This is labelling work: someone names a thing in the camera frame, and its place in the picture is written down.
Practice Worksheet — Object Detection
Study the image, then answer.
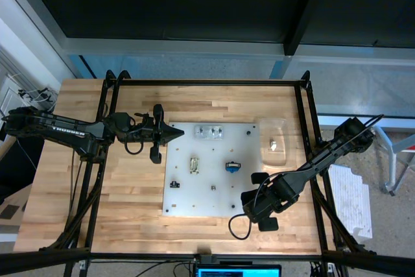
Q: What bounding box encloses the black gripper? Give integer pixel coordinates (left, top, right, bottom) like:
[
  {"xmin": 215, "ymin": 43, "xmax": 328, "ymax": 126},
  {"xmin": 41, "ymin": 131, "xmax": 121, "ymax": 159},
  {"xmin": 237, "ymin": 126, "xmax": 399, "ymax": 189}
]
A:
[
  {"xmin": 240, "ymin": 172, "xmax": 283, "ymax": 232},
  {"xmin": 136, "ymin": 104, "xmax": 185, "ymax": 165}
]

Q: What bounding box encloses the blue black connector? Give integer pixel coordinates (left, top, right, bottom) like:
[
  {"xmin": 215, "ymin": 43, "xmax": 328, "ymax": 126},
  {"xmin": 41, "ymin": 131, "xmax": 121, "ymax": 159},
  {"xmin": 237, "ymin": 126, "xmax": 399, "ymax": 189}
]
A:
[{"xmin": 224, "ymin": 161, "xmax": 243, "ymax": 174}]

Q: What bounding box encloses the silver aluminium block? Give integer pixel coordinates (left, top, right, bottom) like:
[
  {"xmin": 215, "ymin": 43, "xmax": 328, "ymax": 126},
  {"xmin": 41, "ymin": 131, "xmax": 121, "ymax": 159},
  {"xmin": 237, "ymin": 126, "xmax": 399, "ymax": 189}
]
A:
[{"xmin": 193, "ymin": 124, "xmax": 225, "ymax": 141}]

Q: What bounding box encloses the clear plastic tub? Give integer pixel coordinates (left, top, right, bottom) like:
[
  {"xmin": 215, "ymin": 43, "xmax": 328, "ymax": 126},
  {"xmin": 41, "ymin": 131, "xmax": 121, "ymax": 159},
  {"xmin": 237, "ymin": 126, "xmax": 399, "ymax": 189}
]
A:
[{"xmin": 259, "ymin": 117, "xmax": 289, "ymax": 168}]

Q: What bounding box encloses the white task board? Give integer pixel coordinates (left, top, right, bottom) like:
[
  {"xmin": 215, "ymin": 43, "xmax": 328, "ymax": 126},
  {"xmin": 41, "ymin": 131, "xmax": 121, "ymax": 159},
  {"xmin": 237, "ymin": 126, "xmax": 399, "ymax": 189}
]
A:
[{"xmin": 161, "ymin": 122, "xmax": 266, "ymax": 219}]

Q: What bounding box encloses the screen with blue edge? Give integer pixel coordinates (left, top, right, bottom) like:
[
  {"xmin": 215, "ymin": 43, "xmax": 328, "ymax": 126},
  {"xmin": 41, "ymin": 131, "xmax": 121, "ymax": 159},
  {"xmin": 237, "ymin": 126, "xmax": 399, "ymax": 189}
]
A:
[{"xmin": 193, "ymin": 263, "xmax": 282, "ymax": 277}]

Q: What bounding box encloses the white foam block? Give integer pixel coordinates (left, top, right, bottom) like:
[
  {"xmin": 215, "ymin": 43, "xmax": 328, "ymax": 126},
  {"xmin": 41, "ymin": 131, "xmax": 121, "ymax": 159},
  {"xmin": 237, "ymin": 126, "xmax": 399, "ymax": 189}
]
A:
[{"xmin": 327, "ymin": 163, "xmax": 374, "ymax": 242}]

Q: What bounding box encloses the grey metal stand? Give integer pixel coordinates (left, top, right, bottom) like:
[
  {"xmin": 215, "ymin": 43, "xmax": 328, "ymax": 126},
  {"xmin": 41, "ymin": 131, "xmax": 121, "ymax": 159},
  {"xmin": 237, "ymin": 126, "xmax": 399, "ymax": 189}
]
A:
[{"xmin": 375, "ymin": 124, "xmax": 415, "ymax": 197}]

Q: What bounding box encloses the brown cardboard box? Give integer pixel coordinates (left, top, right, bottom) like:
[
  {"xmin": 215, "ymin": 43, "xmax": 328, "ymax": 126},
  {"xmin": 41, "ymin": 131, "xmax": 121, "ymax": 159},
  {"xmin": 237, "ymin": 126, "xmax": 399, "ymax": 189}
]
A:
[{"xmin": 0, "ymin": 186, "xmax": 33, "ymax": 226}]

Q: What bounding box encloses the black frame-mounted camera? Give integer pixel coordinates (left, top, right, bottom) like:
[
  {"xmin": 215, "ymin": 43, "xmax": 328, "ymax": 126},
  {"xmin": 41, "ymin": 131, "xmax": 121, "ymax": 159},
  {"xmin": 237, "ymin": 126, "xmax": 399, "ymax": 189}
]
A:
[{"xmin": 197, "ymin": 250, "xmax": 217, "ymax": 264}]

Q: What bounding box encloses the bundle of thin cables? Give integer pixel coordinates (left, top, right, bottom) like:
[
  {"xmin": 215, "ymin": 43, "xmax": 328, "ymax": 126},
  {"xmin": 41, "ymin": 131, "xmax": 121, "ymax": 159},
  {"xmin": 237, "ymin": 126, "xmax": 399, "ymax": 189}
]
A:
[{"xmin": 16, "ymin": 86, "xmax": 56, "ymax": 104}]

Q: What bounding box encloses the black aluminium frame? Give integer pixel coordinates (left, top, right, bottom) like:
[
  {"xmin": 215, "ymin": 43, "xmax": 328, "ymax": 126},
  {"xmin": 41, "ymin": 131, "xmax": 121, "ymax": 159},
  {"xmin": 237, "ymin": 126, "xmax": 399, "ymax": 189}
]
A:
[{"xmin": 0, "ymin": 69, "xmax": 415, "ymax": 277}]

